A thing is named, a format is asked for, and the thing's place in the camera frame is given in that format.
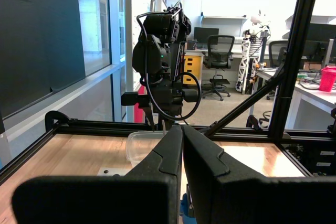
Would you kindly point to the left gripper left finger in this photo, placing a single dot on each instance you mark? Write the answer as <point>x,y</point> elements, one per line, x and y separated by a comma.
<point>105,200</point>

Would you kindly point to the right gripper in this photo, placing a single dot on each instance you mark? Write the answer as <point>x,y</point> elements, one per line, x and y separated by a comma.
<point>128,98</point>

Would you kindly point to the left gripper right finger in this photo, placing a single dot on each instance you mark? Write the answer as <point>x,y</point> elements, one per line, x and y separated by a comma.
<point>262,200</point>

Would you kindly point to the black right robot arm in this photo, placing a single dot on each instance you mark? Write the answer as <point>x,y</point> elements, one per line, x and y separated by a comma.
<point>149,53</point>

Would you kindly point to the clear plastic tub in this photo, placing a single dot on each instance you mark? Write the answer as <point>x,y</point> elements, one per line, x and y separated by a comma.
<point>139,145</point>

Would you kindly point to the yellow drawer cabinet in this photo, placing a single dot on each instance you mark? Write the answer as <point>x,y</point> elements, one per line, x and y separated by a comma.
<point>195,60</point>

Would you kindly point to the black desk monitor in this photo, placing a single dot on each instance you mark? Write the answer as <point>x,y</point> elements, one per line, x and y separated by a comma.
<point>202,33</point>
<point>323,35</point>

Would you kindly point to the black office chair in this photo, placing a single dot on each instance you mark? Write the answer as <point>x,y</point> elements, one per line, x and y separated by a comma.
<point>220,48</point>
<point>275,53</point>

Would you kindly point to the white lattice robot figure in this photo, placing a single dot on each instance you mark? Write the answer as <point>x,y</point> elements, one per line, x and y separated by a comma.
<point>245,61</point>

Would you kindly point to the white desk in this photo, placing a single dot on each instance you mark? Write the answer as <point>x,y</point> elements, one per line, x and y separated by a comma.
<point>315,98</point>

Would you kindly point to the red plastic bin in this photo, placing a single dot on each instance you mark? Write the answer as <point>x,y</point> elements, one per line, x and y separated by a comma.
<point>328,79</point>

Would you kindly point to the white wall shelf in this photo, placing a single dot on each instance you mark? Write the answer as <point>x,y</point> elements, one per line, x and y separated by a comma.
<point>223,20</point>

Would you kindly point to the black aluminium table frame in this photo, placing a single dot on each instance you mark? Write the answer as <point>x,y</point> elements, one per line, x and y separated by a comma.
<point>290,77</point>

